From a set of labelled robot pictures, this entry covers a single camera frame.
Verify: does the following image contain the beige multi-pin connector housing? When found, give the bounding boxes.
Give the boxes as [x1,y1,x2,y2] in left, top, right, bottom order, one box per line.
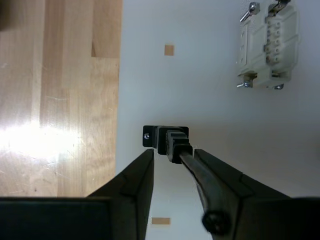
[236,1,301,90]

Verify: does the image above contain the black USB socket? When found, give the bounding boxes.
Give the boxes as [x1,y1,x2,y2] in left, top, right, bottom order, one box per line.
[142,124,190,156]

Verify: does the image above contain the black USB connector with cable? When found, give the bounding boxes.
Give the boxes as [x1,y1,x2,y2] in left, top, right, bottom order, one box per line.
[163,128,232,237]

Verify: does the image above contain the white task board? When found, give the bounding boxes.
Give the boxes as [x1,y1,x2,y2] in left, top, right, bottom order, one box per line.
[113,0,320,240]

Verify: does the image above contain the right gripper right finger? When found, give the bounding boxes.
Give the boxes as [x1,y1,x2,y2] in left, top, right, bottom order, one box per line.
[194,149,320,240]

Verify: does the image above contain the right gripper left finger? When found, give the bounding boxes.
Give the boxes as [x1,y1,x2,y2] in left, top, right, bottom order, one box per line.
[0,149,155,240]

